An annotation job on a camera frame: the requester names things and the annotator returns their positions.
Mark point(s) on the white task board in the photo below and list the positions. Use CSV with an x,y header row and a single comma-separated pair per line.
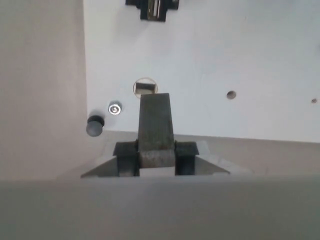
x,y
225,50

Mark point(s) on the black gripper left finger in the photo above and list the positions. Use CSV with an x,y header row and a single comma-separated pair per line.
x,y
125,160

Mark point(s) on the largest metal square peg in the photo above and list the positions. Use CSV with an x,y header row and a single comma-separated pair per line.
x,y
155,125

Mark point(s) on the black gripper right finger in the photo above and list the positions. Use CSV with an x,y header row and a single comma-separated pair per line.
x,y
185,162

